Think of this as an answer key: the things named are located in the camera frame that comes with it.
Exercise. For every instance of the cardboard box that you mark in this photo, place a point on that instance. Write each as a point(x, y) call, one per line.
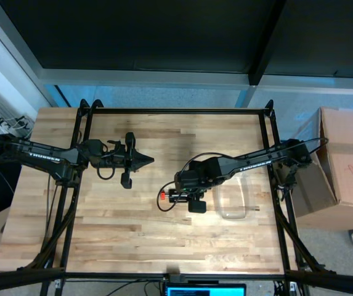
point(345, 185)

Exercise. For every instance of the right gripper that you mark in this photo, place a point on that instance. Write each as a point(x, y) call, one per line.
point(200, 193)

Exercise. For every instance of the black clamp with red knob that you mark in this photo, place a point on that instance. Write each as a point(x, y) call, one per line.
point(176, 196)

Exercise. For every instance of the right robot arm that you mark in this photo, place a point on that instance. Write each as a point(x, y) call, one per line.
point(256, 161)

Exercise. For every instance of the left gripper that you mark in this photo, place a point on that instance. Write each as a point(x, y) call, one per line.
point(127, 180)

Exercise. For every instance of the black frame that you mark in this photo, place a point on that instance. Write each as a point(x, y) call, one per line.
point(273, 191)

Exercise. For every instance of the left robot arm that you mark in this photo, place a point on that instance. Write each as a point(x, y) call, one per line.
point(43, 155)

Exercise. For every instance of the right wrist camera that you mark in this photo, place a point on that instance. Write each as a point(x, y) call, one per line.
point(197, 207)

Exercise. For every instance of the blue screen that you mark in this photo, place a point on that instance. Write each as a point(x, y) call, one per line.
point(204, 291)

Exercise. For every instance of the clear plastic container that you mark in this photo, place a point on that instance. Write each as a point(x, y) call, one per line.
point(233, 212)

